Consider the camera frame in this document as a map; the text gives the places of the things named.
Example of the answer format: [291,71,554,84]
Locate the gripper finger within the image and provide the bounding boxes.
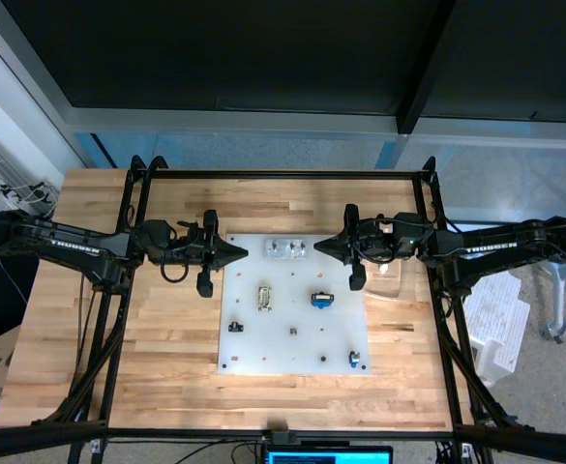
[214,232,249,254]
[214,252,249,273]
[313,247,348,267]
[313,229,348,249]

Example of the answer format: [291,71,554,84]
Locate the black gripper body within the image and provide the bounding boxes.
[343,204,396,293]
[170,209,220,298]

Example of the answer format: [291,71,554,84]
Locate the aluminium block with sockets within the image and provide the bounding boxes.
[263,237,309,260]

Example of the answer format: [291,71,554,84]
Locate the clear plastic tub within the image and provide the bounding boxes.
[364,263,404,305]

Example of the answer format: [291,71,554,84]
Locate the white task board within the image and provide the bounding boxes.
[216,233,372,376]

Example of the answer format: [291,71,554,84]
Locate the white ribbed plastic part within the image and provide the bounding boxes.
[463,270,530,388]

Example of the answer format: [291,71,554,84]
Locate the blue laptop screen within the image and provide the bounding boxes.
[261,444,394,464]

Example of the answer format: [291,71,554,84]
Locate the grey metal chair base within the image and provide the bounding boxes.
[536,255,566,344]

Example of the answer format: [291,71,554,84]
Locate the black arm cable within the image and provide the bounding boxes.
[160,258,191,284]

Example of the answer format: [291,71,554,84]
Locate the black metal frame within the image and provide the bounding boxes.
[0,154,566,464]

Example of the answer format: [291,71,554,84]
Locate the white and black cables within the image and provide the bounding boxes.
[0,181,59,209]

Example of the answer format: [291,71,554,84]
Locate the small black camera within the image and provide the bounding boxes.
[268,419,296,444]

